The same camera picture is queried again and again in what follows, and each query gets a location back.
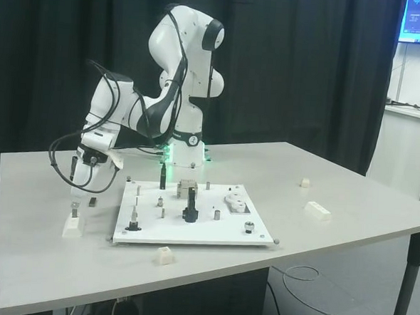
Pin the white peg holder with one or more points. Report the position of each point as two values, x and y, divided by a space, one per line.
73 227

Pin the long white holder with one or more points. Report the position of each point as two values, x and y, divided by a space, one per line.
319 211

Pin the black D-SUB plug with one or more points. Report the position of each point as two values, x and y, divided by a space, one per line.
190 210

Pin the metal bolt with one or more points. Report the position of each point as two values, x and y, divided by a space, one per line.
249 227

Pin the small white cube holder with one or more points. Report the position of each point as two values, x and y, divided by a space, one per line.
305 182

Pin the thin metal peg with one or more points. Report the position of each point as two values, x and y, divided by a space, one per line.
163 213

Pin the grey waterproof plug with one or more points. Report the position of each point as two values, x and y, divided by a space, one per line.
183 189

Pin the white large gear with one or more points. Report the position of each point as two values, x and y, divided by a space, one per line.
237 197

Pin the small white sloped holder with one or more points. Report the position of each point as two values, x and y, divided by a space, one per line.
164 257

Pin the white small gear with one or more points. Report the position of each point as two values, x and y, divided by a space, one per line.
243 209

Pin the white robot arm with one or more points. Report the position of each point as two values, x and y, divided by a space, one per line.
192 92

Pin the thick metal round peg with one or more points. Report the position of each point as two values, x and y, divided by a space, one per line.
217 214

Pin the metal square peg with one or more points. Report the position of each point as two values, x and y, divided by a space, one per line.
75 213

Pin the white medium gear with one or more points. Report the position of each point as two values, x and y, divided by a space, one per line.
240 203

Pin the dark table leg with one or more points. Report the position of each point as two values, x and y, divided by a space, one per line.
411 284

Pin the white task board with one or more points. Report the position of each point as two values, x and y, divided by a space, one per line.
191 231

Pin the small dark metal block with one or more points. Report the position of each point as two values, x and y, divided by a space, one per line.
92 202

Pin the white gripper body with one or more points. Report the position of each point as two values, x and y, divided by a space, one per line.
91 180

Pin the black curtain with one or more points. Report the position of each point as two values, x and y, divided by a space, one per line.
42 47

